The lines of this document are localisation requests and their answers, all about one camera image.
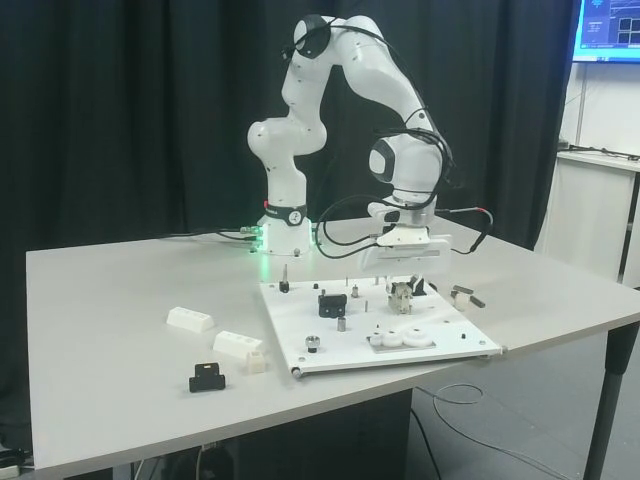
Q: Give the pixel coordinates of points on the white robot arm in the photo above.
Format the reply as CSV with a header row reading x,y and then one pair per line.
x,y
285,190

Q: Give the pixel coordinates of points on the black D-SUB plug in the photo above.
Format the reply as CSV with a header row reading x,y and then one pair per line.
x,y
207,377

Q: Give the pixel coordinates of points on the small white peg holder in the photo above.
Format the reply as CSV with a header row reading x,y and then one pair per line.
x,y
460,299

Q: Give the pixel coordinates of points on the flat white mounting plate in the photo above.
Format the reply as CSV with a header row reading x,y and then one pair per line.
x,y
405,236

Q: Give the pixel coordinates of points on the white small gear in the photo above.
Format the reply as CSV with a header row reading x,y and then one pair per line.
x,y
378,338

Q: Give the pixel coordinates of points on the white task board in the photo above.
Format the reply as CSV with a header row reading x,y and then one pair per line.
x,y
400,325

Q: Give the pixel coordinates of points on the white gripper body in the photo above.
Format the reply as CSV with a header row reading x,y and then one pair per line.
x,y
410,260

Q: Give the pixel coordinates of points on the black plug with metal pin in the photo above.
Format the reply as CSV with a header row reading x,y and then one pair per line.
x,y
284,285

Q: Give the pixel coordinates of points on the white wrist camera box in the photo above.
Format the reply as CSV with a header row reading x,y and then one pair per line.
x,y
380,211

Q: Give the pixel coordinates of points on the blue screen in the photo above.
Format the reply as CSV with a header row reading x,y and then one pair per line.
x,y
607,30

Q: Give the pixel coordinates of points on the metal BNC plug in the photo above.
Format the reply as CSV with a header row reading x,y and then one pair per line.
x,y
355,290

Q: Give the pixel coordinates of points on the metal square peg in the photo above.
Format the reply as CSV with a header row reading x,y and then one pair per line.
x,y
463,288
477,300

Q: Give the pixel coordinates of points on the dark grey table leg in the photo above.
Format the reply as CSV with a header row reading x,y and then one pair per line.
x,y
607,400

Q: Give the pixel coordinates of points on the white large gear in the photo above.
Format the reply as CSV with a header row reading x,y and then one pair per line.
x,y
415,338

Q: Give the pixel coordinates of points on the white medium gear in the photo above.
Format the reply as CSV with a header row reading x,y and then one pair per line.
x,y
392,340

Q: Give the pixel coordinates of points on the black curtain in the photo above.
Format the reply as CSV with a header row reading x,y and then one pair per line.
x,y
125,125

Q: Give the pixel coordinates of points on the white cabinet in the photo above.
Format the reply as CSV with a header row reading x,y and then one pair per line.
x,y
590,210

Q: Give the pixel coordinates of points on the small white square holder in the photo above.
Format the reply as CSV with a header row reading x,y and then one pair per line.
x,y
257,363

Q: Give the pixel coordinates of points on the white long holder block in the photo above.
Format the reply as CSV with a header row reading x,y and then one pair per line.
x,y
237,343
191,318

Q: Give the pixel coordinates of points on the metal round peg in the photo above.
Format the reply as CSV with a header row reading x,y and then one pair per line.
x,y
341,324

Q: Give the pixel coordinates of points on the metal bolt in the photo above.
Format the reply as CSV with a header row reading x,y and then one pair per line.
x,y
312,343

